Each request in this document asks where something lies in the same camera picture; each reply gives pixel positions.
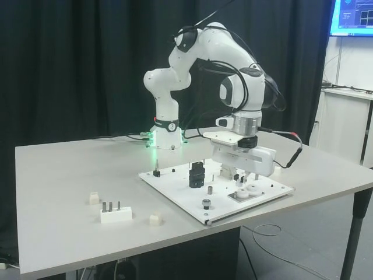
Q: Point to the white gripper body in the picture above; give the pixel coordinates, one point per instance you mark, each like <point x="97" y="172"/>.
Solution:
<point x="262" y="163"/>

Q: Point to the white cabinet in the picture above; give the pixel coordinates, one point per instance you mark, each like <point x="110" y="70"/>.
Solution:
<point x="344" y="125"/>

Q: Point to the black curtain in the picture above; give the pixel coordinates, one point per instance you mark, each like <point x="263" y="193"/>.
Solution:
<point x="73" y="58"/>

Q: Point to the small cream square holder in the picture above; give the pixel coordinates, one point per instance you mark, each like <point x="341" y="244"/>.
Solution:
<point x="93" y="198"/>
<point x="155" y="220"/>

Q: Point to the black D-SUB plug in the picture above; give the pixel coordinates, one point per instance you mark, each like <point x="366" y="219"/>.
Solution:
<point x="196" y="176"/>

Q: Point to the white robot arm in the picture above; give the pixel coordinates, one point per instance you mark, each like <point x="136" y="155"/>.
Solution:
<point x="233" y="58"/>

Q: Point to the black cabinet under table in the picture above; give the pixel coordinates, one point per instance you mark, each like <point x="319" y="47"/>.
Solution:
<point x="175" y="256"/>

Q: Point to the black table leg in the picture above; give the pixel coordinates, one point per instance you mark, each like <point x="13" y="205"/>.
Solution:
<point x="359" y="233"/>

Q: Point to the metal round peg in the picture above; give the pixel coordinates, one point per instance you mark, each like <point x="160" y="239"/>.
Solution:
<point x="209" y="189"/>

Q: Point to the white large gear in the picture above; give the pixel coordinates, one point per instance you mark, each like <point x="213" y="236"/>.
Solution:
<point x="253" y="189"/>

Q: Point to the large metal peg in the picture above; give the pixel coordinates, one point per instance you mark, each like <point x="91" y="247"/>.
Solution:
<point x="105" y="206"/>

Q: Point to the flat white mount plate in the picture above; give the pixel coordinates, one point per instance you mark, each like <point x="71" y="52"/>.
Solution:
<point x="221" y="137"/>

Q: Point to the white peg holder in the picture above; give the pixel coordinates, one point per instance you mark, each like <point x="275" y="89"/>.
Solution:
<point x="116" y="216"/>

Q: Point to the white task board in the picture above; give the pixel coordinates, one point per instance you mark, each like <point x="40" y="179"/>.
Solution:
<point x="180" y="198"/>

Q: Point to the blue screen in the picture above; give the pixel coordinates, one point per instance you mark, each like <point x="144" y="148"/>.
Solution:
<point x="352" y="17"/>

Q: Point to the white medium gear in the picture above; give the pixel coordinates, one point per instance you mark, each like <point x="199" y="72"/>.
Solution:
<point x="242" y="195"/>

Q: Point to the thin rod on black base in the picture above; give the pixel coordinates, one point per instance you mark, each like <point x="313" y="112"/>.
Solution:
<point x="156" y="173"/>

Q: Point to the white small gear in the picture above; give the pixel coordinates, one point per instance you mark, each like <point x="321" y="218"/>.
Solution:
<point x="240" y="183"/>

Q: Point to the medium metal peg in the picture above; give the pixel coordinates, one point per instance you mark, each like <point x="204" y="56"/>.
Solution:
<point x="111" y="205"/>

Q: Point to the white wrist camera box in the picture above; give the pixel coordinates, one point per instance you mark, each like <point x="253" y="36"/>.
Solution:
<point x="224" y="122"/>

